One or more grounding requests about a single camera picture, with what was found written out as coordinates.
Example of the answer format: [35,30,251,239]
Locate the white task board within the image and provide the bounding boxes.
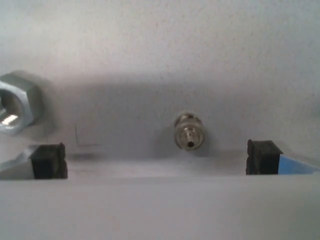
[0,0,320,181]

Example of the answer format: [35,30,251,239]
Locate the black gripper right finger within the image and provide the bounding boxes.
[246,138,320,176]

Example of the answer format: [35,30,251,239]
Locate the metal BNC plug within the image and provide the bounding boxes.
[173,111,208,154]

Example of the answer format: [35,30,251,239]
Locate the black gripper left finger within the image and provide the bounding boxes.
[0,142,69,180]

